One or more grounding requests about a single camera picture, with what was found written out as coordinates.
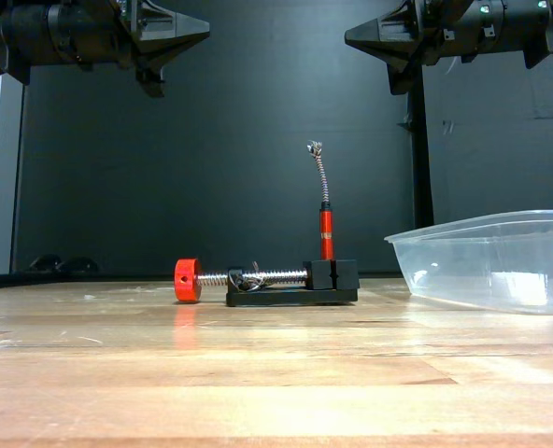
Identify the red RCA plug braided cable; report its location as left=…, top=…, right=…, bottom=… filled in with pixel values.
left=305, top=139, right=336, bottom=238

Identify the clear plastic tub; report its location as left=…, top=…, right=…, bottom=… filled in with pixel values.
left=383, top=208, right=553, bottom=317

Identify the black vise fixture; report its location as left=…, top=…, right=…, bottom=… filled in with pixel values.
left=224, top=258, right=360, bottom=308

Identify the red round vise knob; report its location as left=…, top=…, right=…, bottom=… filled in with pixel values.
left=173, top=258, right=205, bottom=305

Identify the silver threaded vise screw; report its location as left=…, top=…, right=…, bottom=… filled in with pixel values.
left=196, top=266, right=311, bottom=287

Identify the black wall post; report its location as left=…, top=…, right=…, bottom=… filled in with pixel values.
left=397, top=63, right=435, bottom=229

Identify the black curved frame loop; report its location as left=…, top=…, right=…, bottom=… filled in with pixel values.
left=60, top=256, right=100, bottom=273
left=30, top=254, right=64, bottom=273

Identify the black metal table frame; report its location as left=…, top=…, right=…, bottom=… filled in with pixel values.
left=0, top=272, right=179, bottom=291

